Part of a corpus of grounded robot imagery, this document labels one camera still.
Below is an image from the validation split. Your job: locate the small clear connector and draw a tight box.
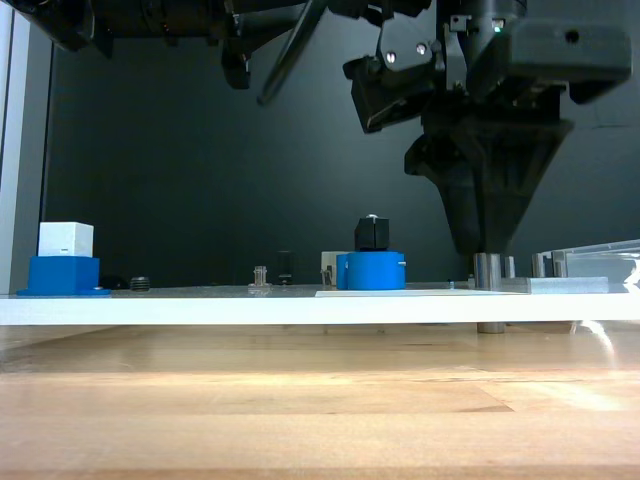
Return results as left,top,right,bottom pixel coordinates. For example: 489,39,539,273
248,264,272,296

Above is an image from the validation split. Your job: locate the steel cylinder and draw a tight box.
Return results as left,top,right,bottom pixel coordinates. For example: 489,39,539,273
473,252,504,335

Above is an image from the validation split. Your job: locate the white task board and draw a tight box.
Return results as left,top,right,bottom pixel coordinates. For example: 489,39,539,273
0,285,601,329

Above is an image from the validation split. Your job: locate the clear plastic tub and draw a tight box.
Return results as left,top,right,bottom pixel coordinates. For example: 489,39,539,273
530,238,640,374

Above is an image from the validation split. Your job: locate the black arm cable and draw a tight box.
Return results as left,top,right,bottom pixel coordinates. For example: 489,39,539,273
256,0,324,107

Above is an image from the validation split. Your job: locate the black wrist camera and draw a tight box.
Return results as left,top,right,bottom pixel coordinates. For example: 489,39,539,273
343,53,439,135

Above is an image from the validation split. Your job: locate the beige connector housing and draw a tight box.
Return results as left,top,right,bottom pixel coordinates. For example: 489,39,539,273
319,251,347,290

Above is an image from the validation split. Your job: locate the grey metal block with holes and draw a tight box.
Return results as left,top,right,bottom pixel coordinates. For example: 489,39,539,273
499,275,609,295

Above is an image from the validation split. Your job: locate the blue socket with white block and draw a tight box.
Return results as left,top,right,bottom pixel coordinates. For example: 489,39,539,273
16,221,114,297

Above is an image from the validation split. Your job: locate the blue round socket with connector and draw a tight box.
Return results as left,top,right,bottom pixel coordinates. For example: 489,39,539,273
335,213,407,291

